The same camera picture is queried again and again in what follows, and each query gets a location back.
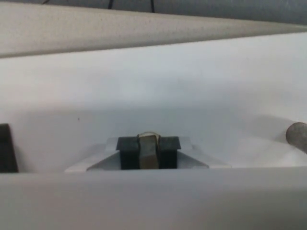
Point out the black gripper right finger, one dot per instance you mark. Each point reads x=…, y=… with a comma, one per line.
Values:
x=168, y=153

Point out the white task board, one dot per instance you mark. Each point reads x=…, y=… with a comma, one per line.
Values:
x=153, y=83

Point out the metal square peg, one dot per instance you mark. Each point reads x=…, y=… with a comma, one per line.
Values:
x=148, y=153

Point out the metal round peg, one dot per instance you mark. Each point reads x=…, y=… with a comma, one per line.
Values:
x=298, y=137

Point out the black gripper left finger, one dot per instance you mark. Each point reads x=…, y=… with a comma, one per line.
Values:
x=128, y=153

